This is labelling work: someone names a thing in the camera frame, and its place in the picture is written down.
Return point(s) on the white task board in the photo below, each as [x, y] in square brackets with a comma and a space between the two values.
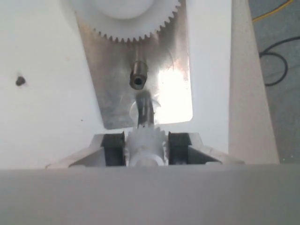
[47, 82]

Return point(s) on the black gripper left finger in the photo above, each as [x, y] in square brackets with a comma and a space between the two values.
[112, 147]

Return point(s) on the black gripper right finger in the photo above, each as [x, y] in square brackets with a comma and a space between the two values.
[179, 150]

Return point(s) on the white small gear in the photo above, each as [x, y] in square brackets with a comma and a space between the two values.
[145, 150]

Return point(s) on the white large gear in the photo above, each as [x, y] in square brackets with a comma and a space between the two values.
[131, 16]

